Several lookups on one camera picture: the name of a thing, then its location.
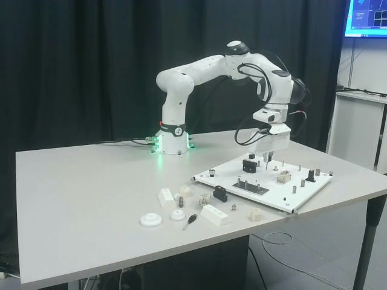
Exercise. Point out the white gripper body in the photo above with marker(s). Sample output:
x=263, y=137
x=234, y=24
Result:
x=272, y=143

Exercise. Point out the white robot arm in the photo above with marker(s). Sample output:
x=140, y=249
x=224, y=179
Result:
x=175, y=105

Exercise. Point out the white peg holder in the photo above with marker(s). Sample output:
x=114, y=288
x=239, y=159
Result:
x=215, y=216
x=166, y=197

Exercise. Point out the white task board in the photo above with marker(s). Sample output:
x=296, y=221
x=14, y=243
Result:
x=272, y=190

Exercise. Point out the black D-SUB plug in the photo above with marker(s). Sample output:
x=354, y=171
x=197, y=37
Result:
x=220, y=194

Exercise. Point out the small beige holder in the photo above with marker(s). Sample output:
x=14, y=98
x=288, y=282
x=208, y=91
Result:
x=256, y=215

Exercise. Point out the small metal bolt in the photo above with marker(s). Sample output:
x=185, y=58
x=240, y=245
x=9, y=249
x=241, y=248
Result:
x=233, y=208

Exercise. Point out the white cabinet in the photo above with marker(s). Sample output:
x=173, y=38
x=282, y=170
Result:
x=356, y=130

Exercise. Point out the small white holder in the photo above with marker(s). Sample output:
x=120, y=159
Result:
x=185, y=191

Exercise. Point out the ribbed metal BNC plug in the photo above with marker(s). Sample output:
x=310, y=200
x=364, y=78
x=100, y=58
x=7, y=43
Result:
x=180, y=201

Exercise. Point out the white medium gear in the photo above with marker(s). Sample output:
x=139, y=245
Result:
x=177, y=215

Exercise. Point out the white large gear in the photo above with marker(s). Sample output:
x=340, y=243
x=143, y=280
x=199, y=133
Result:
x=150, y=220

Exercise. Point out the dark grey table leg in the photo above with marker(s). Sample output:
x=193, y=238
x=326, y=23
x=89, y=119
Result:
x=370, y=241

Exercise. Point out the blue screen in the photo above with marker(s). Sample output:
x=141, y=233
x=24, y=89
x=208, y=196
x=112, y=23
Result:
x=367, y=18

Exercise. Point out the black curtain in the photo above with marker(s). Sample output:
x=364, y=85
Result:
x=90, y=60

